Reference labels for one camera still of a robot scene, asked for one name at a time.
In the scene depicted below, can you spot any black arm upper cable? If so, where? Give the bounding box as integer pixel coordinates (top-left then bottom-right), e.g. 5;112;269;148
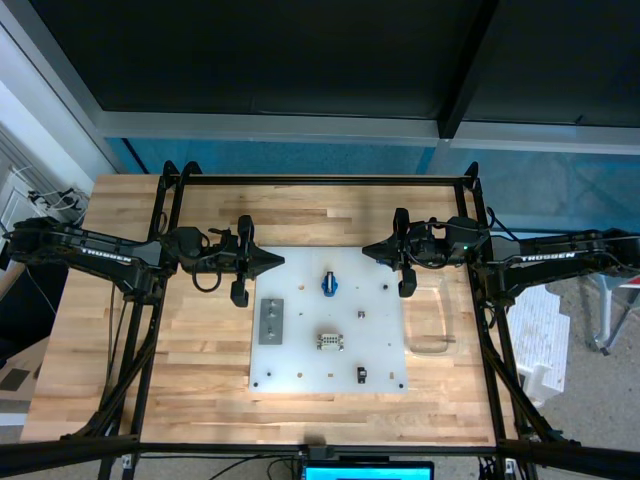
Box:
485;207;525;246

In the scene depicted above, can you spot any blue laptop screen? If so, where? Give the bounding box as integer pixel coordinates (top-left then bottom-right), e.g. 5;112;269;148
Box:
299;459;435;480

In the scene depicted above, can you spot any black table level camera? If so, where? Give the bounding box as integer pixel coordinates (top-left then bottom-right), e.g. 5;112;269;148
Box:
305;435;335;460

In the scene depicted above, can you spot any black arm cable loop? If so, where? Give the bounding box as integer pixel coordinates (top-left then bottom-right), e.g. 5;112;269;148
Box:
404;217;454;269
191;252;225;294

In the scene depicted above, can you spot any grey metal plate with posts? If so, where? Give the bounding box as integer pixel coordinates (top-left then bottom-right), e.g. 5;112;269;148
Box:
258;298;286;347

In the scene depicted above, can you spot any beige HAN10E connector insert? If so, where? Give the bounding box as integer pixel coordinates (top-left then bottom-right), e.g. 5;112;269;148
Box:
316;333;347;353

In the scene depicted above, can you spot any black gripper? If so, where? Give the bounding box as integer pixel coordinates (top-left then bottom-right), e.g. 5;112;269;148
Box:
222;215;286;307
361;208;429;300

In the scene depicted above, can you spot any black aluminium frame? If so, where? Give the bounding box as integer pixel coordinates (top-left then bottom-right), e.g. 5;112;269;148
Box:
0;159;640;480

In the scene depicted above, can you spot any power strip with plugs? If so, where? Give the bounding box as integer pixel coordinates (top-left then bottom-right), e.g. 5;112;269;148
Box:
27;187;89;214

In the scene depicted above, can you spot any white taskboard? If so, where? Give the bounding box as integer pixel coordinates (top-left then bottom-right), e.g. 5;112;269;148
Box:
248;245;410;396

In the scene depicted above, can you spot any white styrofoam block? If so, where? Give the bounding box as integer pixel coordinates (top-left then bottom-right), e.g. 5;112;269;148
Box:
507;287;572;409

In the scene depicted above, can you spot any clear plastic tub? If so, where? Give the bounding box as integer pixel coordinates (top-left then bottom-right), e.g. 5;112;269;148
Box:
402;277;459;358

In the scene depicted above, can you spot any silver tube stand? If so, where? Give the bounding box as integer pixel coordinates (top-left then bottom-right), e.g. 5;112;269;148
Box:
584;272;640;357

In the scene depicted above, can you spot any brown cardboard box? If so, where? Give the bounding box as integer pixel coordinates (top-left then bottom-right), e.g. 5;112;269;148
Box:
0;334;51;401

